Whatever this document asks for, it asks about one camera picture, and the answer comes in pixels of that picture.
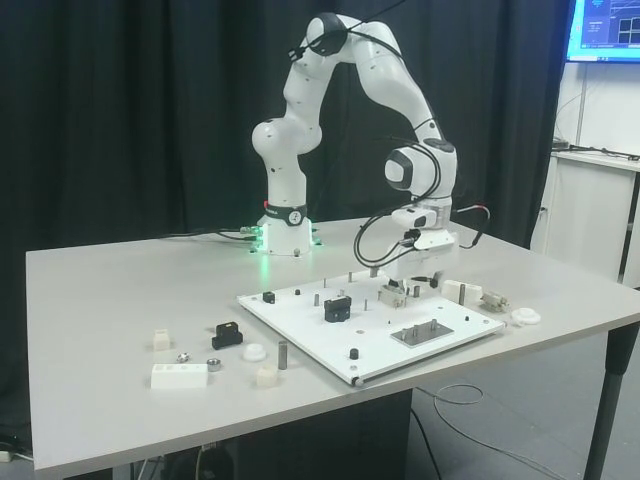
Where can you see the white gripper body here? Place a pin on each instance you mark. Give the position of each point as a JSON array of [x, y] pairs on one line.
[[412, 261]]

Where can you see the metal square peg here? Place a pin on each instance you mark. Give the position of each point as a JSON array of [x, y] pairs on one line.
[[416, 290]]

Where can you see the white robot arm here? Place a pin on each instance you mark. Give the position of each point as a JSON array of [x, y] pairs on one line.
[[390, 80]]

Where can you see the white peg holder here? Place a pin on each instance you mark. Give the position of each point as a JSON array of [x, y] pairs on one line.
[[455, 290]]

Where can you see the large metal round peg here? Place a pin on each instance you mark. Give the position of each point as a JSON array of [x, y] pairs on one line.
[[281, 356]]

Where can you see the white task board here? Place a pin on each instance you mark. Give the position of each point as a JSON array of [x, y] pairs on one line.
[[370, 330]]

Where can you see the beige plug with metal clip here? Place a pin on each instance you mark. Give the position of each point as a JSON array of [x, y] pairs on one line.
[[494, 303]]

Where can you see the white large gear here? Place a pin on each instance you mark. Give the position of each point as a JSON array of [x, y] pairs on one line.
[[527, 316]]

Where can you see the white small gear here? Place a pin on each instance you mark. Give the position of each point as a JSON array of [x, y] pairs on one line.
[[252, 352]]

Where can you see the cream cube holder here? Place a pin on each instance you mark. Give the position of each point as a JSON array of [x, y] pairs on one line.
[[265, 376]]

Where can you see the black D-SUB plug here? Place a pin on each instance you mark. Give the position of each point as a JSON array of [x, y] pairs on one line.
[[228, 336]]

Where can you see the white cabinet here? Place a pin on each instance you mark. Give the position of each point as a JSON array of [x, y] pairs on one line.
[[590, 215]]

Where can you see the black table leg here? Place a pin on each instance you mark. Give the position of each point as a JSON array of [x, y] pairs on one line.
[[606, 400]]

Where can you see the small metal bolt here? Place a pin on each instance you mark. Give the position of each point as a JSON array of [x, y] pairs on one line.
[[182, 357]]

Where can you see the long white holder block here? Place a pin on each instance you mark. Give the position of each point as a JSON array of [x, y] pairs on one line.
[[179, 375]]

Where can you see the small white cube holder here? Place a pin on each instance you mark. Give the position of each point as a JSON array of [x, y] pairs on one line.
[[161, 339]]

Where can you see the blue screen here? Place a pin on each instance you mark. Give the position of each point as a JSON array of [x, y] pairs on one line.
[[605, 30]]

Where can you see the black curtain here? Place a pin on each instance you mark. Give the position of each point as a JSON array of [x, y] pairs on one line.
[[125, 125]]

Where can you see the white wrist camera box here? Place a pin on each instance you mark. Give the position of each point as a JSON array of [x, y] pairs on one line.
[[417, 218]]

